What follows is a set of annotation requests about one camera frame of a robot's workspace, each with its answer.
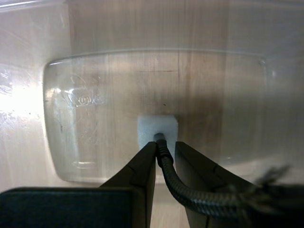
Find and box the black braided USB-C connector cable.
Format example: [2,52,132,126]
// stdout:
[153,133,304,219]

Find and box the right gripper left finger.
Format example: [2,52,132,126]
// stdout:
[0,142,158,228]

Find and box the clear plastic tub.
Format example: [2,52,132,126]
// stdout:
[0,0,304,190]

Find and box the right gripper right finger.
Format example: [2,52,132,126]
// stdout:
[175,141,304,228]

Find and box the white foam block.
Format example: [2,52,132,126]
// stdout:
[137,115,180,150]

